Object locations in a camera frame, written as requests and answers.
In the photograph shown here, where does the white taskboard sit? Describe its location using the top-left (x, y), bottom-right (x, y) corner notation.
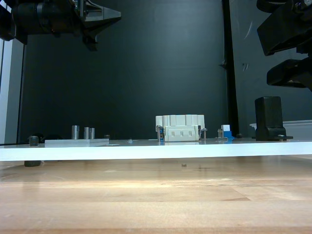
top-left (0, 139), bottom-right (312, 163)

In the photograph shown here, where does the black plastic clamp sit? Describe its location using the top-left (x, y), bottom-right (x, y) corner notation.
top-left (254, 96), bottom-right (294, 142)

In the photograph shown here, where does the small silver metal fitting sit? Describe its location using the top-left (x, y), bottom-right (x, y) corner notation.
top-left (214, 129), bottom-right (229, 141)

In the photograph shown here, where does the grey metal plate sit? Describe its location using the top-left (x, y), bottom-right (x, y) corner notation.
top-left (44, 138), bottom-right (109, 147)

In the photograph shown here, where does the beige connector housing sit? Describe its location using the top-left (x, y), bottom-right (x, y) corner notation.
top-left (155, 114), bottom-right (205, 142)

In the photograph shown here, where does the black metal frame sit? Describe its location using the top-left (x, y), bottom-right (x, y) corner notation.
top-left (220, 0), bottom-right (242, 137)

